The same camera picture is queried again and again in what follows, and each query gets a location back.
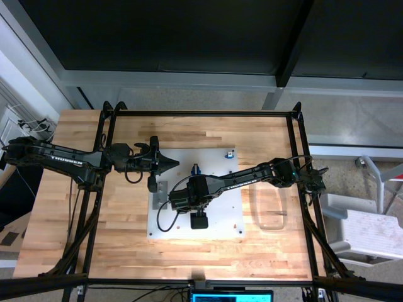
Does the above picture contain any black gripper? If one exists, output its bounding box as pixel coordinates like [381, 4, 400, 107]
[128, 135, 181, 193]
[188, 204, 210, 231]

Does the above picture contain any white board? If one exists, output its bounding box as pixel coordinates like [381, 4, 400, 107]
[147, 147, 245, 242]

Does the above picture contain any grey aluminium plate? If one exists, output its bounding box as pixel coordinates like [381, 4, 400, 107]
[152, 181, 170, 210]

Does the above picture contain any clear plastic tub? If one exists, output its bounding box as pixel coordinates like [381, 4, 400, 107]
[247, 181, 288, 233]

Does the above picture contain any laptop screen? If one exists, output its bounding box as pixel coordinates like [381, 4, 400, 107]
[188, 289, 274, 302]

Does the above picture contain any cardboard box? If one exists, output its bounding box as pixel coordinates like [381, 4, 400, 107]
[0, 212, 32, 252]

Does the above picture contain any white step stool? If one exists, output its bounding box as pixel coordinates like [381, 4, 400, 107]
[321, 192, 403, 268]

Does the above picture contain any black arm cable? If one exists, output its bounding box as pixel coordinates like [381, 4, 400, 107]
[156, 201, 185, 233]
[124, 168, 143, 184]

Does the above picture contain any black table frame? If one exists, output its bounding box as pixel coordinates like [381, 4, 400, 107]
[0, 100, 403, 302]

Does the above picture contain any grey metal desk frame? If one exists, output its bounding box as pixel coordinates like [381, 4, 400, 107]
[0, 0, 403, 111]

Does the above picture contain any grey metal chair frame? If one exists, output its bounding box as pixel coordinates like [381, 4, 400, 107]
[355, 155, 403, 215]

